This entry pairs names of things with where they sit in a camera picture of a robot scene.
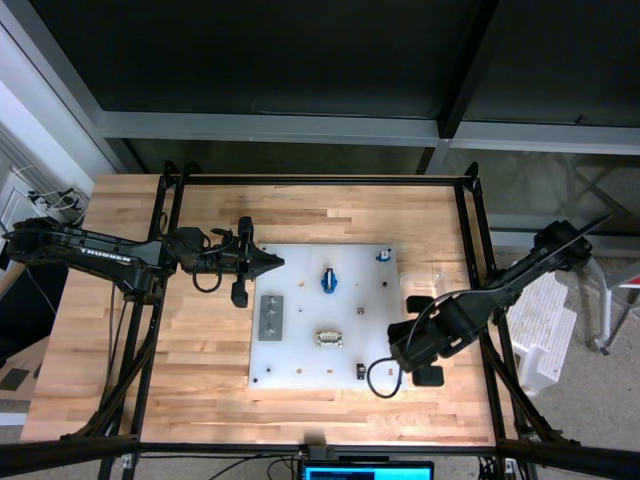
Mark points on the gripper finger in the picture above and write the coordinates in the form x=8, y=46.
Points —
x=267, y=257
x=267, y=266

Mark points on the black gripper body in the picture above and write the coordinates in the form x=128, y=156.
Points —
x=420, y=345
x=235, y=260

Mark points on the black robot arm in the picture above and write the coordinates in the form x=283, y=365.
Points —
x=100, y=252
x=520, y=280

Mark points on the grey metal fixture plate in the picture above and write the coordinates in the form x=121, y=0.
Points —
x=264, y=320

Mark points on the blue round connector socket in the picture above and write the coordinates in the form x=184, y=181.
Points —
x=322, y=282

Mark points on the clear plastic tub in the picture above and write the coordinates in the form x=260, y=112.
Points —
x=420, y=285

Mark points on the black clamp block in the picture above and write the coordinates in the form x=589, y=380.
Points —
x=361, y=371

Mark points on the beige connector housing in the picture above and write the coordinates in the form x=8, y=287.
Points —
x=329, y=339

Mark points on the small blue white socket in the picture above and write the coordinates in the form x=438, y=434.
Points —
x=383, y=256

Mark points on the white task board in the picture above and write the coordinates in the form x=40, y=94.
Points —
x=310, y=360

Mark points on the white plastic step stool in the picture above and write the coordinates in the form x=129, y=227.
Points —
x=545, y=350

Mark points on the screen with blue edge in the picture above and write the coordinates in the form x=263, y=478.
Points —
x=365, y=472

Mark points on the grey metal chair legs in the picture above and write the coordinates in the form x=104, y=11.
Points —
x=605, y=310

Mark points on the brown cardboard box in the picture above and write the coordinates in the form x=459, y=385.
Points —
x=22, y=357

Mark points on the black table level camera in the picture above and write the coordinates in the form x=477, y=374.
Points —
x=318, y=452

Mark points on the black aluminium frame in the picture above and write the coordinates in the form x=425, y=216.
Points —
x=70, y=450

